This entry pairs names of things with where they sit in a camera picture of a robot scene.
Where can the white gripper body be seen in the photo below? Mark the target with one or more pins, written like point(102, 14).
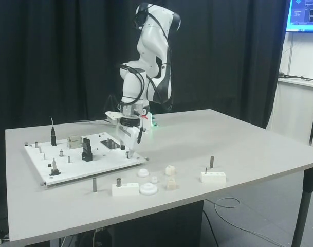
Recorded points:
point(130, 135)

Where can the white medium gear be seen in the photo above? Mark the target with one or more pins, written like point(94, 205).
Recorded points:
point(143, 173)

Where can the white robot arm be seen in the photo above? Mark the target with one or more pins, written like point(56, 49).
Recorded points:
point(148, 51)

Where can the white small gear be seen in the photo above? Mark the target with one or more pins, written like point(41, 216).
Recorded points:
point(154, 179)

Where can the white large gear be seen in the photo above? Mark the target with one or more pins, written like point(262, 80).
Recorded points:
point(148, 190)

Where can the thick metal round peg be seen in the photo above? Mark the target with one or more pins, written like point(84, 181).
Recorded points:
point(118, 182)

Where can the white peg holder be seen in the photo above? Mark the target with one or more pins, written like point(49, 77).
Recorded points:
point(126, 191)
point(213, 178)

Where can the black D-SUB plug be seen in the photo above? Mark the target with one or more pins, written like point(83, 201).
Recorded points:
point(86, 151)

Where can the cream cube holder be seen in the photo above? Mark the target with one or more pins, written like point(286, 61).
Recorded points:
point(171, 184)
point(170, 169)

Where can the white task board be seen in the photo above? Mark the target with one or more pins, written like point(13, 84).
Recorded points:
point(74, 167)

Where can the metal BNC plug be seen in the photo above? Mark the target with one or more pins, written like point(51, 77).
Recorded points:
point(60, 153)

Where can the metal waterproof plug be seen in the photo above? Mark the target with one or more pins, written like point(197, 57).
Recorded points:
point(54, 168)

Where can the black curtain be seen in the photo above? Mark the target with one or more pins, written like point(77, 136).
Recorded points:
point(43, 51)

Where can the white cabinet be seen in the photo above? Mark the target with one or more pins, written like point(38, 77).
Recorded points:
point(295, 108)

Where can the black table leg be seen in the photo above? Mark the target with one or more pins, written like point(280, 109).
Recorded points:
point(306, 205)

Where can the blue screen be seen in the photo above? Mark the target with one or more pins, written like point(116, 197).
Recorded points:
point(305, 15)

